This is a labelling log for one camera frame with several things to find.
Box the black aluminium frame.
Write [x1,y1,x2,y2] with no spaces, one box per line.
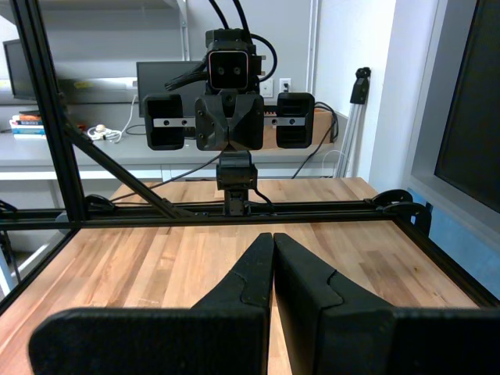
[0,0,500,317]

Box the white wall shelf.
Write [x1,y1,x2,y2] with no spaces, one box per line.
[0,0,191,62]

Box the grey desk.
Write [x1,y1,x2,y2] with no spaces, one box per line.
[0,112,348,183]

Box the dark computer monitor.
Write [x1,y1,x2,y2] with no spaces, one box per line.
[136,61,208,117]
[2,38,38,101]

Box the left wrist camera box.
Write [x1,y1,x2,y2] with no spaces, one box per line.
[208,50,250,90]

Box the stack of books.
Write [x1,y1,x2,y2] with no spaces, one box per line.
[9,114,47,139]

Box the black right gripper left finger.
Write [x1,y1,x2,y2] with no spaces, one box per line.
[27,232,275,375]

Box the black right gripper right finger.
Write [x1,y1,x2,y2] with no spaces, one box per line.
[273,233,500,375]

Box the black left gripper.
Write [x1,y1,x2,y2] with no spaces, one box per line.
[143,92,316,152]

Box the brown cardboard box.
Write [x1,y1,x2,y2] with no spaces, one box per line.
[262,107,334,149]

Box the white charger cable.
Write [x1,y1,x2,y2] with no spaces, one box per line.
[87,95,141,145]

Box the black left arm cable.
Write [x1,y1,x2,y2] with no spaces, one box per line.
[164,0,278,93]

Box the tripod with black head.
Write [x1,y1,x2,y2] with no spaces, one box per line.
[335,66,372,179]

